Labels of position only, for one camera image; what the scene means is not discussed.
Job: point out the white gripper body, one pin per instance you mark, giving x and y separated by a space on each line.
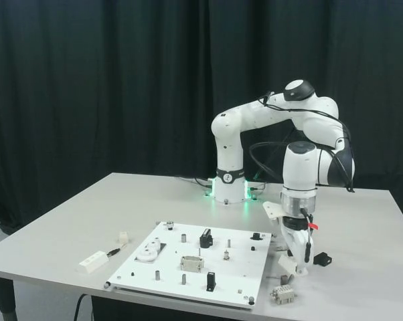
297 244

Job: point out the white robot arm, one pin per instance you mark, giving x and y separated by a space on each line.
241 120

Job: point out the short grey metal peg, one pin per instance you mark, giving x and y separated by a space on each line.
284 278

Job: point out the metal square peg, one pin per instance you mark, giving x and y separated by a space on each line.
228 243

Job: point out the long white peg holder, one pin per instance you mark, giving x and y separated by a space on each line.
92 263

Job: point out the thin black rod with red tag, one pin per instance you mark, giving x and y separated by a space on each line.
307 250

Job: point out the black D-SUB plug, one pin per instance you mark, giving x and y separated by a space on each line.
323 259

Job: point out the flat white mounting plate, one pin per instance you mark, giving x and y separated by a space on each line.
272 210

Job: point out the beige multi-pin plug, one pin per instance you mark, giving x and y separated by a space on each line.
279 291

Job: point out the white task board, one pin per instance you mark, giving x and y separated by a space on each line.
174 267

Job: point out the white small gear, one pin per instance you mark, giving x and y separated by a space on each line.
156 240

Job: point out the white medium gear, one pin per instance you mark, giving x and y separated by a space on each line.
152 247

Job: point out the white large gear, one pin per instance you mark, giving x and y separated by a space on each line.
147 256

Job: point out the small white holder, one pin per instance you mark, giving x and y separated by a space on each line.
122 236

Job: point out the black curtain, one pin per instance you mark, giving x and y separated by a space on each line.
87 83

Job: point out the dark table leg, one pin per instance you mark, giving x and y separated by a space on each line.
2 297

